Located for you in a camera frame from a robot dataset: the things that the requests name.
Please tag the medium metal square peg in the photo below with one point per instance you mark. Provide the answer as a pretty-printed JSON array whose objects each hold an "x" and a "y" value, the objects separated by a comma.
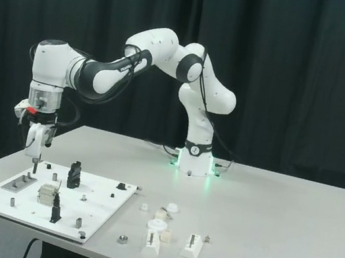
[{"x": 192, "y": 240}]

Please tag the short metal square peg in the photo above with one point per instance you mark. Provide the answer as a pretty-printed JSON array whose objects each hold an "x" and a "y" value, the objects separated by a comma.
[{"x": 78, "y": 222}]

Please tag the thick metal round peg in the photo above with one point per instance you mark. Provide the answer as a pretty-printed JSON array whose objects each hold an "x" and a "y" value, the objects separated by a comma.
[
  {"x": 54, "y": 177},
  {"x": 12, "y": 201}
]

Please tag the cream hollow plug holder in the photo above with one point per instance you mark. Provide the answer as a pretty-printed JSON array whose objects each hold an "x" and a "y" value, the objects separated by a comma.
[
  {"x": 166, "y": 236},
  {"x": 160, "y": 215}
]

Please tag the thin metal round peg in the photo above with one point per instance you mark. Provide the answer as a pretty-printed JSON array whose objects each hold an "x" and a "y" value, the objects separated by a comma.
[{"x": 151, "y": 238}]

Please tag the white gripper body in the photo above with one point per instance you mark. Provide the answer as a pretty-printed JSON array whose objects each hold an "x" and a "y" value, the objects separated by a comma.
[{"x": 35, "y": 140}]

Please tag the large metal square peg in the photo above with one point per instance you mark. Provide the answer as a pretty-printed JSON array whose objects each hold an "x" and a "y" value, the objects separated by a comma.
[{"x": 34, "y": 166}]

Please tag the white task board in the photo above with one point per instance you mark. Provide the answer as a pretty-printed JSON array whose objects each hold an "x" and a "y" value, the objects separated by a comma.
[{"x": 101, "y": 210}]

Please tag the black D-SUB plug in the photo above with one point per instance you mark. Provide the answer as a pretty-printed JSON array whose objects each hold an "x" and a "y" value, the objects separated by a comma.
[{"x": 74, "y": 175}]

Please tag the white square peg holder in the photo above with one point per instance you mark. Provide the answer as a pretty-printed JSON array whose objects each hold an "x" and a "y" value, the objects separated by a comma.
[{"x": 191, "y": 251}]

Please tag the white large gear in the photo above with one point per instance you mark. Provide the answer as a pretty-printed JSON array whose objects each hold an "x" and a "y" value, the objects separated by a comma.
[{"x": 155, "y": 225}]

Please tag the metal hex bolt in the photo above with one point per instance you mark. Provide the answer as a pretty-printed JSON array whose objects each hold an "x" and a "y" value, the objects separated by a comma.
[{"x": 122, "y": 239}]

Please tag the white round peg holder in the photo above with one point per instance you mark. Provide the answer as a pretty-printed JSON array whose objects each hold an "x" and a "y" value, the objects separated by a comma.
[{"x": 151, "y": 247}]

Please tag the white small gear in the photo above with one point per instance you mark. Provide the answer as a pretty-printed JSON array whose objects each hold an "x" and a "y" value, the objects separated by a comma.
[{"x": 144, "y": 207}]

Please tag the beige rectangular connector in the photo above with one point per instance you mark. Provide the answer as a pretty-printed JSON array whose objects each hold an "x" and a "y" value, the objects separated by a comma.
[{"x": 45, "y": 195}]

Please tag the small metal plug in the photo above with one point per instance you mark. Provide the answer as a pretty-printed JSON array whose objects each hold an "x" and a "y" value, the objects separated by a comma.
[{"x": 207, "y": 239}]

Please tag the white medium gear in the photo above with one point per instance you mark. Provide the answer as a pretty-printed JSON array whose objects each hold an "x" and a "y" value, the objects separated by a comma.
[{"x": 173, "y": 207}]

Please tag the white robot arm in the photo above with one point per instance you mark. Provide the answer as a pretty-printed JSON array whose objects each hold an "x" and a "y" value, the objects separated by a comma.
[{"x": 200, "y": 124}]

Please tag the black curtain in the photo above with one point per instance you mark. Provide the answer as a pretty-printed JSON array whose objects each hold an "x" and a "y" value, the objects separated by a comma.
[{"x": 305, "y": 59}]

